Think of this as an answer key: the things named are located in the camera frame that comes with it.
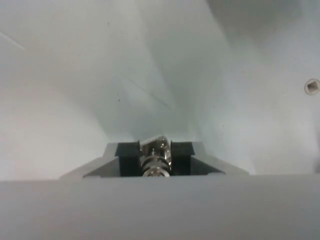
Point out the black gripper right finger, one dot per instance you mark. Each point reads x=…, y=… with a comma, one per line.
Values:
x=182, y=160

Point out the white task board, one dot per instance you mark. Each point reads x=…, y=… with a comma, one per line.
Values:
x=100, y=87

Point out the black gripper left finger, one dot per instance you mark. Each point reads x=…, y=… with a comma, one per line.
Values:
x=128, y=160

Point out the metal BNC plug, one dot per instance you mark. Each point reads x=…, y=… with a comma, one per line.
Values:
x=156, y=162

